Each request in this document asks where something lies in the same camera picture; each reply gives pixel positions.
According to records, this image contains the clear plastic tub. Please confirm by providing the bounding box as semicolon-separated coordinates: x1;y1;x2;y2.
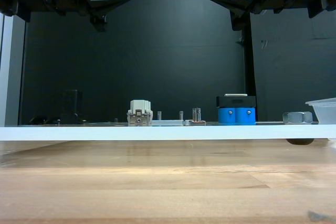
305;97;336;125

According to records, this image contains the grey metal window post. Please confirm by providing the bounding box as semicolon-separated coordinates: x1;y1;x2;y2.
0;11;26;126

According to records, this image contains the aluminium bar plate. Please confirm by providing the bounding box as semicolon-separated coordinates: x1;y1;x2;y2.
151;120;186;126

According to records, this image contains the black vertical pillar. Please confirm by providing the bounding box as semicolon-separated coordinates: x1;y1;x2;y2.
236;31;258;123

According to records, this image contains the grey connector housing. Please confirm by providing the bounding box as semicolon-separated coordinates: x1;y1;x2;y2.
127;100;153;127

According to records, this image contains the white mounting board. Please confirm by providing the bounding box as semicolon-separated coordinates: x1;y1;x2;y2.
0;121;336;142

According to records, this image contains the black rubber board foot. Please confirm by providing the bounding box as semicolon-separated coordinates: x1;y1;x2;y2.
285;138;314;146

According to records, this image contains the blue holder block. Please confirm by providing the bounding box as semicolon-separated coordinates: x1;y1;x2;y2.
218;107;256;125

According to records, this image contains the silver M12 hex nut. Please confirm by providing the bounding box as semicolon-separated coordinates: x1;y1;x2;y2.
282;111;313;125

